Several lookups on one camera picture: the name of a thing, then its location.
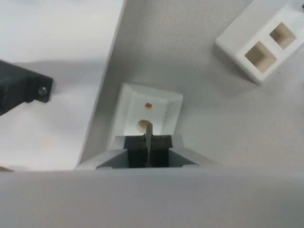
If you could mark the white task board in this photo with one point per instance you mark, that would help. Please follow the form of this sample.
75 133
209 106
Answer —
47 35

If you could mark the metal round peg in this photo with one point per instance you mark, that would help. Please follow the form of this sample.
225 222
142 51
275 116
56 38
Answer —
149 142

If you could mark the white holder with square holes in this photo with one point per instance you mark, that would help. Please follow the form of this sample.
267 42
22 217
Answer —
240 45

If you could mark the black D-SUB plug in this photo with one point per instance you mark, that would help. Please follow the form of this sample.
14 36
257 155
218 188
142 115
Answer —
16 83

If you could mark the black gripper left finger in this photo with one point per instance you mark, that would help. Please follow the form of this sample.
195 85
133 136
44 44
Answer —
135 149

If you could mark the white holder with round holes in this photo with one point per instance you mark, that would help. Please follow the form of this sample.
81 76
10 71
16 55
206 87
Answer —
154 107

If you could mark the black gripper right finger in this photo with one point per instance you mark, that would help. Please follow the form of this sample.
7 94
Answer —
161 149

